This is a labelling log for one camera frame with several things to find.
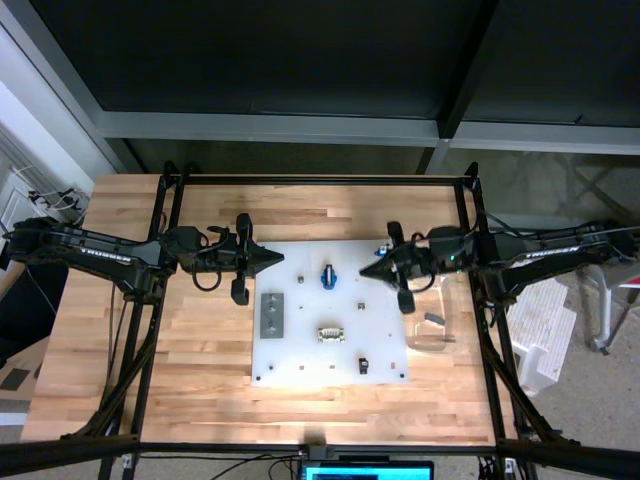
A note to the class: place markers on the white taskboard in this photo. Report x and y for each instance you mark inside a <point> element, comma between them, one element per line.
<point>300,350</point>

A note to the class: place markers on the grey chair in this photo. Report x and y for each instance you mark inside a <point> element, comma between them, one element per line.
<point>607,300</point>

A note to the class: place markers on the white plastic stool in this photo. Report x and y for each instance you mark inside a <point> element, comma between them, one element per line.
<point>540,325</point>

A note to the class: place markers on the grey metal post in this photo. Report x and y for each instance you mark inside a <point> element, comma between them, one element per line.
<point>60,85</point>

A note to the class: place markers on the black bar holder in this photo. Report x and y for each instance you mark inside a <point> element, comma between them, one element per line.
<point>363,366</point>

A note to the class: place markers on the clear plastic tub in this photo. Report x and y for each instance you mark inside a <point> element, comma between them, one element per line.
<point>422,330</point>

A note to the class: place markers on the grey peg plate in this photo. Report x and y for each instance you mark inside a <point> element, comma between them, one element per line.
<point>277,320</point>

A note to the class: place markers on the small blue white connector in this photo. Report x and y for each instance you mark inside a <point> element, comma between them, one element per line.
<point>382,249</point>

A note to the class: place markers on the grey metal beam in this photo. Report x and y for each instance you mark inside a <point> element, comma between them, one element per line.
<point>270,127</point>

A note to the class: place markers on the cardboard box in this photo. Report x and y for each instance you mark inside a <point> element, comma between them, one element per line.
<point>20,405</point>

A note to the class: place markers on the laptop screen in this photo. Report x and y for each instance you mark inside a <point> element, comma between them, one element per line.
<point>367,472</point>

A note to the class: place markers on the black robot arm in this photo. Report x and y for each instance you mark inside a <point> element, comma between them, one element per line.
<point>550,257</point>
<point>105,255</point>

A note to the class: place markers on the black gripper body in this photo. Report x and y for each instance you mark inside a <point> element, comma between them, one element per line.
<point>242,260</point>
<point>410,260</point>

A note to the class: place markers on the black aluminium frame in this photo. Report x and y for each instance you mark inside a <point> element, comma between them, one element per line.
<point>200,446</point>

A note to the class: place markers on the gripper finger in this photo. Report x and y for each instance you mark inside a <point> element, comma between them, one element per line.
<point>387,276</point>
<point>385,262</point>
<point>265,253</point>
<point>265,263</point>

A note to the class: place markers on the black table camera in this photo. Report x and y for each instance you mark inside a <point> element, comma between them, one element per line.
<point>314,450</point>

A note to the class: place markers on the beige connector housing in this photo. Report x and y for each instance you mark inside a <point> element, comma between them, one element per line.
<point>331,335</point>

